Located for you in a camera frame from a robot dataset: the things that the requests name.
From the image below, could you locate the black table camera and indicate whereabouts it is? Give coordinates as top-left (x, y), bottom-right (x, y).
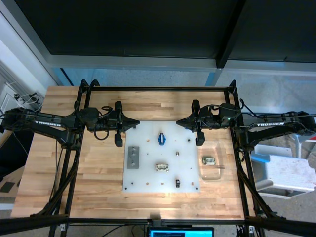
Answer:
top-left (150, 214), bottom-right (162, 227)

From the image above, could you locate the grey metal plate with pegs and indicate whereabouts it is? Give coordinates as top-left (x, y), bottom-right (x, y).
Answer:
top-left (127, 146), bottom-right (140, 170)

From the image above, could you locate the pale blue plastic stool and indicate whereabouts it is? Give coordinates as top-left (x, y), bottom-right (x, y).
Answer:
top-left (292, 127), bottom-right (316, 158)

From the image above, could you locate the grey HAN10E hub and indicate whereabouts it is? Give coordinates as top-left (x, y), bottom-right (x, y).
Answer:
top-left (155, 163), bottom-right (170, 173)

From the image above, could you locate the blue clamp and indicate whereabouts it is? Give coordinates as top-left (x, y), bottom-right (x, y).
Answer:
top-left (156, 132), bottom-right (166, 147)

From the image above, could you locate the black upright post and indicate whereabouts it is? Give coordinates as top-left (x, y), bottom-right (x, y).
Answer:
top-left (215, 0), bottom-right (247, 69)

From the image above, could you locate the white step stool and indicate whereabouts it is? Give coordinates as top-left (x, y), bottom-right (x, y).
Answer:
top-left (251, 144), bottom-right (316, 199)

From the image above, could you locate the cable bundle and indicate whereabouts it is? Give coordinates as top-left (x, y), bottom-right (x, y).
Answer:
top-left (13, 92), bottom-right (42, 106)

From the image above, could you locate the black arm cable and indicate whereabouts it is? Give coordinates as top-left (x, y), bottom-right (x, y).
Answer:
top-left (93, 127), bottom-right (111, 141)
top-left (200, 104), bottom-right (224, 117)

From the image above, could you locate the brown cardboard sheet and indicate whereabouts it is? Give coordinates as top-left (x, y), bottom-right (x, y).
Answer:
top-left (0, 166), bottom-right (25, 198)

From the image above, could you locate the black metal frame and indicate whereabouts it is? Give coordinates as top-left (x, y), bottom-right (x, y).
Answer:
top-left (0, 78), bottom-right (316, 237)

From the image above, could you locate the blue laptop screen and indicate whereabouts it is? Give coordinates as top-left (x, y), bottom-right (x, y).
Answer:
top-left (147, 227), bottom-right (215, 237)

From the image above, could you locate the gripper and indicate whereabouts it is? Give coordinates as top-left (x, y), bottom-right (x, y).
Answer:
top-left (176, 100), bottom-right (222, 146)
top-left (95, 101), bottom-right (141, 148)

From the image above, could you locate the white plastic board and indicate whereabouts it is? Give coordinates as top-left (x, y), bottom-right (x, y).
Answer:
top-left (122, 120), bottom-right (202, 193)

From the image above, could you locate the clear plastic tub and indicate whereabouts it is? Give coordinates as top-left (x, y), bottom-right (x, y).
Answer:
top-left (199, 141), bottom-right (223, 183)

